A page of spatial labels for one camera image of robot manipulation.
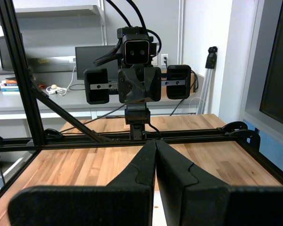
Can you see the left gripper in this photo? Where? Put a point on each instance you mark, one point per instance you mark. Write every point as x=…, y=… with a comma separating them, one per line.
x=96, y=94

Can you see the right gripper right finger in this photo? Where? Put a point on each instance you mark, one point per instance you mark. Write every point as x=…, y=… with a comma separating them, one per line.
x=226, y=204

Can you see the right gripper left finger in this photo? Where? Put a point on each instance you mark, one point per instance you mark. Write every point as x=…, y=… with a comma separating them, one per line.
x=85, y=204

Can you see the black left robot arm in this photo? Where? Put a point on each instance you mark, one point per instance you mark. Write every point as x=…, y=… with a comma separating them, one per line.
x=136, y=117

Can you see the black computer monitor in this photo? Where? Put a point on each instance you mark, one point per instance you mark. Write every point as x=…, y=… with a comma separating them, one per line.
x=89, y=58
x=4, y=54

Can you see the grey tripod stand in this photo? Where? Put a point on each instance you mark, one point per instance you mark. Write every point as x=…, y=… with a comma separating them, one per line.
x=212, y=56

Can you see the white desk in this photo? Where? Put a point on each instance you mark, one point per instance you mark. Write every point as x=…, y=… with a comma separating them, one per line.
x=14, y=103

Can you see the stack of books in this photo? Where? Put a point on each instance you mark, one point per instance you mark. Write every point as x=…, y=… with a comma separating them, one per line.
x=9, y=87

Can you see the white wall outlet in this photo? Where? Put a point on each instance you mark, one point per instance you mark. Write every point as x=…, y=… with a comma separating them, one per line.
x=164, y=60

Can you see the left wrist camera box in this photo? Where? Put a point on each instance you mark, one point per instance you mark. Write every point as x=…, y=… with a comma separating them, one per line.
x=135, y=51

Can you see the white wall shelf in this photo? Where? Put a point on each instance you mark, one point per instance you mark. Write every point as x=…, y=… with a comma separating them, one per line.
x=49, y=10

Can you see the black aluminium frame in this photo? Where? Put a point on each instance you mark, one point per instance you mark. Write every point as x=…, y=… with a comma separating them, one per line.
x=20, y=70

